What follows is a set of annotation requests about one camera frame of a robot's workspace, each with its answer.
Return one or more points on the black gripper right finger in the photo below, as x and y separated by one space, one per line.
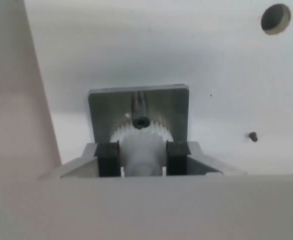
176 160

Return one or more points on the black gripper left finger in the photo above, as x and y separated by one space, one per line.
108 159

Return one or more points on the white small gear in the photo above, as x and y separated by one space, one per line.
141 152

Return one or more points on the white task board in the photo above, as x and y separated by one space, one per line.
161 62

